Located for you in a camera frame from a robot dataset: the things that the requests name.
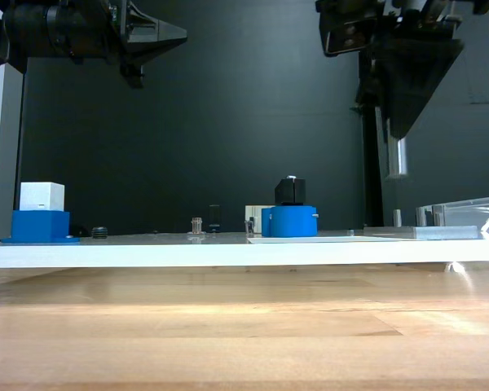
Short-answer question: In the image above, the blue square holder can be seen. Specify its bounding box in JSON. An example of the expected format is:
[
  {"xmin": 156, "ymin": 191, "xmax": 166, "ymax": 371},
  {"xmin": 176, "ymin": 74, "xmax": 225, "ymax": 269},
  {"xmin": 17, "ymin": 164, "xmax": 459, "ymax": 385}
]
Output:
[{"xmin": 0, "ymin": 209, "xmax": 82, "ymax": 245}]

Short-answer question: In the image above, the black clamp block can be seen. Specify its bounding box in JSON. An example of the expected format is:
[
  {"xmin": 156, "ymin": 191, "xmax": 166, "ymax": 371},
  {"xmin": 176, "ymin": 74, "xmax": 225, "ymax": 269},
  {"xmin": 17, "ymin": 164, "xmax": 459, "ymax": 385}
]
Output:
[{"xmin": 273, "ymin": 174, "xmax": 307, "ymax": 205}]

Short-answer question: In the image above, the grey metal bar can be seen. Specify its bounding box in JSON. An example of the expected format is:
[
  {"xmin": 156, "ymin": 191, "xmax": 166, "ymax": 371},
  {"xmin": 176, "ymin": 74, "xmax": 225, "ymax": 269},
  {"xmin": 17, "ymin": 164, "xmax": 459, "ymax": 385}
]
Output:
[{"xmin": 363, "ymin": 224, "xmax": 478, "ymax": 240}]

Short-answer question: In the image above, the black connector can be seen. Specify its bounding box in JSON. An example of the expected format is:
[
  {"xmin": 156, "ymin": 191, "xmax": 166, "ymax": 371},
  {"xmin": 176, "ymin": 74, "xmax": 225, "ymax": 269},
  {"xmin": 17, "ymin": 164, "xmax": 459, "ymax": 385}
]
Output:
[{"xmin": 208, "ymin": 204, "xmax": 222, "ymax": 234}]

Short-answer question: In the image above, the white cube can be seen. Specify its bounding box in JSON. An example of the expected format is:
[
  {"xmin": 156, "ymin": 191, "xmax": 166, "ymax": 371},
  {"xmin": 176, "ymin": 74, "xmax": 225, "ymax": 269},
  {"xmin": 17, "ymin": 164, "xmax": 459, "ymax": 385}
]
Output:
[{"xmin": 20, "ymin": 181, "xmax": 65, "ymax": 213}]

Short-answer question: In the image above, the white board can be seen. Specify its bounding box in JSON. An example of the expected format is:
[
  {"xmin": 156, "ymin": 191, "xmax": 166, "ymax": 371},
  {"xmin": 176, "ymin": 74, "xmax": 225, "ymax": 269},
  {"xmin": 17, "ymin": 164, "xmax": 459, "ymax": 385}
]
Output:
[{"xmin": 0, "ymin": 234, "xmax": 489, "ymax": 270}]

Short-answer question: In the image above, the blue round holder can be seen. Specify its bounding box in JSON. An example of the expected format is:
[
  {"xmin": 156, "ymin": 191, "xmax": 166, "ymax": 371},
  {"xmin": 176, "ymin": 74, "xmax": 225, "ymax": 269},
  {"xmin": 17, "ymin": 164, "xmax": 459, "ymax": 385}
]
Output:
[{"xmin": 261, "ymin": 204, "xmax": 319, "ymax": 239}]

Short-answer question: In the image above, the small clear connector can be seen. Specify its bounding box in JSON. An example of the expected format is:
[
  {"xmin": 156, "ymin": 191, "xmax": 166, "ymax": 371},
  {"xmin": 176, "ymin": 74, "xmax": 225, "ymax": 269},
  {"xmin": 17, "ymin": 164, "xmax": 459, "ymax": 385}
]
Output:
[{"xmin": 187, "ymin": 217, "xmax": 207, "ymax": 237}]

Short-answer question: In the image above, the silver metal cylinder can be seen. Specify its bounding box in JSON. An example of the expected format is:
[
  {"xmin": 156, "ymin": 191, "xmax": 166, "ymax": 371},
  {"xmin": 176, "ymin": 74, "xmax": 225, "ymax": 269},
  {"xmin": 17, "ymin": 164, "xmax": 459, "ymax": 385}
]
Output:
[{"xmin": 385, "ymin": 117, "xmax": 411, "ymax": 181}]

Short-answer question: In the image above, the clear plastic tub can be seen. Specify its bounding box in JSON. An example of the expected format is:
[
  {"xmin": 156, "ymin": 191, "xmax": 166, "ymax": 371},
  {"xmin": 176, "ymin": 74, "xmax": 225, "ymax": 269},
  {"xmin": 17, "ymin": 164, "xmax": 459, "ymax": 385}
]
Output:
[{"xmin": 415, "ymin": 194, "xmax": 489, "ymax": 242}]

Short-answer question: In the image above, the black aluminium frame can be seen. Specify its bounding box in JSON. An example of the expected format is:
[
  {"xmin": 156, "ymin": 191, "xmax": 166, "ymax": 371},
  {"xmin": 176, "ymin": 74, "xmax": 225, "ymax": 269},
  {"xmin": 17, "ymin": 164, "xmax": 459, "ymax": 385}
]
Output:
[{"xmin": 360, "ymin": 97, "xmax": 392, "ymax": 229}]

